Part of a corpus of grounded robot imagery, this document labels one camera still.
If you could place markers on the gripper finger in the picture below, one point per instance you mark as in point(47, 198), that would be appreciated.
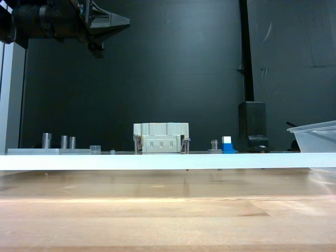
point(105, 32)
point(105, 19)

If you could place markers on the beige connector housing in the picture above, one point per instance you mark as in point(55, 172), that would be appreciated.
point(161, 136)

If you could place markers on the silver metal peg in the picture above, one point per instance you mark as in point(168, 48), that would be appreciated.
point(64, 141)
point(46, 140)
point(72, 142)

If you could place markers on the small clear plastic block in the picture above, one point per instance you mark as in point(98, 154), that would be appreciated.
point(95, 148)

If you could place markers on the grey metal plate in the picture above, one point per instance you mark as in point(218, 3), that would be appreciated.
point(39, 151)

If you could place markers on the white plastic board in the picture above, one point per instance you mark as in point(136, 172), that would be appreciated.
point(168, 161)

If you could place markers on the small metal clip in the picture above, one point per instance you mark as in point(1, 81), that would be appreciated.
point(214, 145)

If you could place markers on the small blue white socket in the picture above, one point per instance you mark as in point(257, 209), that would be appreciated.
point(227, 147)

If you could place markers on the clear plastic tub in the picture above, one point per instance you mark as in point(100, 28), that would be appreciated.
point(315, 139)

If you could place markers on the grey partition frame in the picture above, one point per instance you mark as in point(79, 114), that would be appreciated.
point(13, 105)

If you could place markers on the black wall pillar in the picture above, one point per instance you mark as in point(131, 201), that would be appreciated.
point(246, 52)

